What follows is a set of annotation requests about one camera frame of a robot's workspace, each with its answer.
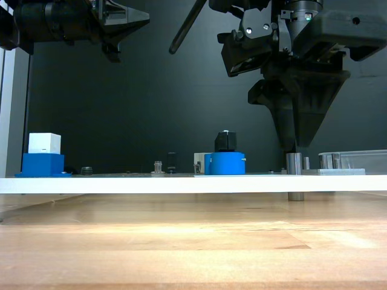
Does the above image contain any grey metal partition frame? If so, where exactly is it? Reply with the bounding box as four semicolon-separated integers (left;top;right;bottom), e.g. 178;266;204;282
0;42;31;178

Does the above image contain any grey metal block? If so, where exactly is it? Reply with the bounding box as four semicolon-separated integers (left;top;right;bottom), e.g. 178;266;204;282
281;167;366;176

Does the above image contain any white mounting board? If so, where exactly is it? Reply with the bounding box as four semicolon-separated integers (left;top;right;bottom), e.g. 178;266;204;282
0;173;387;195

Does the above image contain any clear plastic tub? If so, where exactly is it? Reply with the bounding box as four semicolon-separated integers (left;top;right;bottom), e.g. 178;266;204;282
318;149;387;170

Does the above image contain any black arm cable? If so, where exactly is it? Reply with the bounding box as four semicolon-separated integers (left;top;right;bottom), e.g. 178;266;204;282
168;0;210;55

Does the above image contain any steel 16mm cylinder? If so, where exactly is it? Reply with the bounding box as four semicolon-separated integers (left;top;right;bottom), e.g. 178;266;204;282
286;152;304;202

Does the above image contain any beige connector housing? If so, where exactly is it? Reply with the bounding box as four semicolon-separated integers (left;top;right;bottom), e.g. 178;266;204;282
193;152;207;176

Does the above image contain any black clamp block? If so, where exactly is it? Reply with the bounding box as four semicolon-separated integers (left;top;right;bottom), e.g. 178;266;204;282
213;129;238;152

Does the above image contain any blue round holder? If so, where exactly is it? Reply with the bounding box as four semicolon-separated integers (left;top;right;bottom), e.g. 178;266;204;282
204;151;247;176

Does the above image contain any blue square holder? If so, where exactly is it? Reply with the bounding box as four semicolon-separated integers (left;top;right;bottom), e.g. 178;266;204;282
15;152;73;178

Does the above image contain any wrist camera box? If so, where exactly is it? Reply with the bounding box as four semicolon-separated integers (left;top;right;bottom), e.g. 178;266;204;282
217;5;281;79

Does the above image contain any small clear socket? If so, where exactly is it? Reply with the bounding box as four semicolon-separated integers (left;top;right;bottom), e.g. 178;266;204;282
151;160;166;175

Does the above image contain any white cube block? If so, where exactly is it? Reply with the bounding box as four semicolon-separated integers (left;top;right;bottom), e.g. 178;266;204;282
28;132;62;155

